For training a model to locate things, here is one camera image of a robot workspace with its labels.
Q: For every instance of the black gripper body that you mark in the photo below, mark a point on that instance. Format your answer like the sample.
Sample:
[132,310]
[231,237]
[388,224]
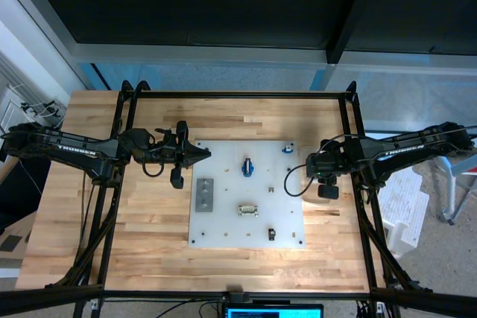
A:
[181,130]
[328,191]

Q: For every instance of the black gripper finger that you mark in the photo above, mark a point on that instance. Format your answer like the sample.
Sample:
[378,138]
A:
[195,149]
[195,158]

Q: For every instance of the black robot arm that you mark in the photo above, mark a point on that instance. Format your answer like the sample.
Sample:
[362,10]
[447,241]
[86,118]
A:
[402,150]
[74,148]

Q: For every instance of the black USB socket housing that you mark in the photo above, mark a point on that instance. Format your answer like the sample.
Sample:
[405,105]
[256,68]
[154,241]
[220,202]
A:
[271,238]

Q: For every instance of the beige multi-pin connector housing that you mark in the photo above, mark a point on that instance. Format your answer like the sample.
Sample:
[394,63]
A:
[248,210]

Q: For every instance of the grey metal plate with pegs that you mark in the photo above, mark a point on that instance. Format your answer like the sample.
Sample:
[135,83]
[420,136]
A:
[200,199]

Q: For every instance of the small blue and white socket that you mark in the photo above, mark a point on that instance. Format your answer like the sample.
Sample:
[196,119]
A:
[284,150]

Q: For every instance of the white task board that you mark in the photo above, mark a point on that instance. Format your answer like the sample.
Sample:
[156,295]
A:
[223,217]

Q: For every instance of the laptop screen with blue edge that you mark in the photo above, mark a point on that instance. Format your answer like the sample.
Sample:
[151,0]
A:
[272,312]

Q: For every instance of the chair with metal legs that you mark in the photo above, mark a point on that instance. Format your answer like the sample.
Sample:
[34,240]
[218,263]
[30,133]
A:
[471,171]

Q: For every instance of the cardboard box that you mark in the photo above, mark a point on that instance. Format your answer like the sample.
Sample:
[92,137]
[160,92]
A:
[20,232]

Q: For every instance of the blue connector mount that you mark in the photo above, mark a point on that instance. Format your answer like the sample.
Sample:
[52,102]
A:
[247,173]

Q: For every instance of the black table frame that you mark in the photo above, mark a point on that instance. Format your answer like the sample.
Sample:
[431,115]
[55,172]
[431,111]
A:
[238,94]

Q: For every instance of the white corner bracket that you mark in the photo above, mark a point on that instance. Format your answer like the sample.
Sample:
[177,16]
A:
[380,307]
[94,303]

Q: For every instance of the black table-level camera box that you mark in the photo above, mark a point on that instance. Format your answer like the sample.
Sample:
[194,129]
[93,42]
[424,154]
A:
[238,295]

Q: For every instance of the black vertical post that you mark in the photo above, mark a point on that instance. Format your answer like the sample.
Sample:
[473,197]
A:
[344,16]

